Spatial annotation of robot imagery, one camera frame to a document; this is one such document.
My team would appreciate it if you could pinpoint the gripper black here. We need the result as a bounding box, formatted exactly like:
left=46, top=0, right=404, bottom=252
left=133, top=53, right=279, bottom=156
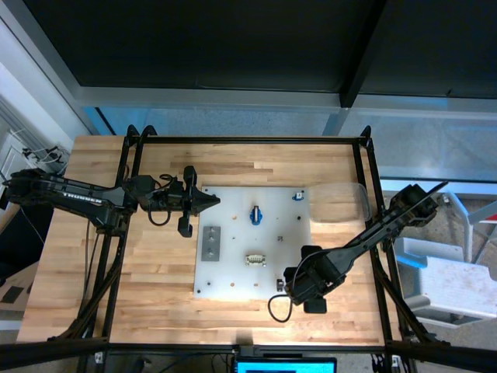
left=289, top=245, right=331, bottom=315
left=166, top=166, right=221, bottom=239

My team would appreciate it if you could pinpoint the black looped cable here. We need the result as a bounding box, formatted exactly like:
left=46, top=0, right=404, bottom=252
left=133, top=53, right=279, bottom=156
left=147, top=207, right=173, bottom=228
left=267, top=267, right=302, bottom=323

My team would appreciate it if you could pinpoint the grey metal block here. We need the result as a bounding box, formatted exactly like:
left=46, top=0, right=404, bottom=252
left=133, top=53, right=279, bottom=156
left=200, top=225, right=222, bottom=262

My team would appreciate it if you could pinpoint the beige connector housing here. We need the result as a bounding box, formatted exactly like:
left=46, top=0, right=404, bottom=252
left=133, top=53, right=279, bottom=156
left=244, top=253, right=269, bottom=268

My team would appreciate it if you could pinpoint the white task board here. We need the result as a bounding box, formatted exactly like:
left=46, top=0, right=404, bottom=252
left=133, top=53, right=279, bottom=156
left=193, top=185, right=316, bottom=300

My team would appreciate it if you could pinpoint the white step stool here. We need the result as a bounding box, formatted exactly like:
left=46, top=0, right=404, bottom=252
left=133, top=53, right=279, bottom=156
left=394, top=235, right=497, bottom=327

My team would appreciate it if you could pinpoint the cardboard box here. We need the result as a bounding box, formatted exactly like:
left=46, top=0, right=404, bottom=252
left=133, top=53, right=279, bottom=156
left=0, top=260, right=40, bottom=312

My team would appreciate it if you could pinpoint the white metal tube frame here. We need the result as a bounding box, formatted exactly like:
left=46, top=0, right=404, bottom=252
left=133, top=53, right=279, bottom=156
left=442, top=190, right=497, bottom=265

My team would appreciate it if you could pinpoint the red and white panel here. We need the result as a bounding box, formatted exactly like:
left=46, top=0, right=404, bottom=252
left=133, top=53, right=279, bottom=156
left=471, top=201, right=497, bottom=234

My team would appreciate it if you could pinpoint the cable bundle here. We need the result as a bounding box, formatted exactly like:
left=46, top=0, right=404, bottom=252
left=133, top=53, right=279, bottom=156
left=21, top=145, right=69, bottom=166

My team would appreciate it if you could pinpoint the blue screen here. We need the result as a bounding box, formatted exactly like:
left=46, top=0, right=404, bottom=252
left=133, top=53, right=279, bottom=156
left=232, top=357, right=338, bottom=373

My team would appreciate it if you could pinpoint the clear plastic tub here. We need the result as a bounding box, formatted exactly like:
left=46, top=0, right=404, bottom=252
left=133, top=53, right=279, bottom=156
left=308, top=182, right=370, bottom=225

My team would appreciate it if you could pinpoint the black metal frame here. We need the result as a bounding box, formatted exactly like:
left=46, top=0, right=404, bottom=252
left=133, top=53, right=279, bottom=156
left=0, top=124, right=454, bottom=373

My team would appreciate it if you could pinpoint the large blue clamp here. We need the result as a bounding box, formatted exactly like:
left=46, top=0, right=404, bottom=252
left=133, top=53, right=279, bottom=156
left=247, top=205, right=264, bottom=227

